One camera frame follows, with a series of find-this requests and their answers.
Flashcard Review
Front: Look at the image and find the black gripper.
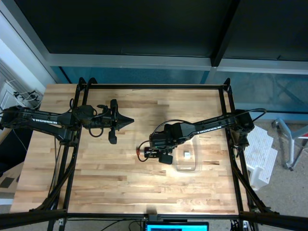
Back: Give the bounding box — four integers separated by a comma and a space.
148, 131, 178, 166
92, 99, 134, 145

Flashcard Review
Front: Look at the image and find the white power strip with plugs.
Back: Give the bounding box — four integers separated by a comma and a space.
13, 90, 40, 102

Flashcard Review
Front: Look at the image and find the brown cardboard box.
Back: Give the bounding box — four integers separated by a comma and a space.
0, 160, 25, 193

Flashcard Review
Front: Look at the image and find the black right forearm cable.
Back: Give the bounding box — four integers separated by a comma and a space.
151, 119, 193, 137

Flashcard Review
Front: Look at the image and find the black aluminium frame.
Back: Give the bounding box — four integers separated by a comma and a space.
0, 77, 308, 231

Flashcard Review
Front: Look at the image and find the white foam block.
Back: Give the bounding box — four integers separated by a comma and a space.
244, 125, 279, 192

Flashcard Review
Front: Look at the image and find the grey metal stand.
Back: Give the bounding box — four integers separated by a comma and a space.
271, 117, 308, 172

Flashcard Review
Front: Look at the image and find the black table-level camera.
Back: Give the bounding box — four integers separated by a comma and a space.
143, 208, 161, 222

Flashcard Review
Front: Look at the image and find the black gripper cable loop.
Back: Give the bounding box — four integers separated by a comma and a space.
136, 141, 156, 162
88, 124, 104, 138

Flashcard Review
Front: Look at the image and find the laptop screen with blue edge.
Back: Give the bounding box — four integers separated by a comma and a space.
145, 221, 209, 231

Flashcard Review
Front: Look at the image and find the clear plastic tub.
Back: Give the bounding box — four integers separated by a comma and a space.
173, 134, 202, 174

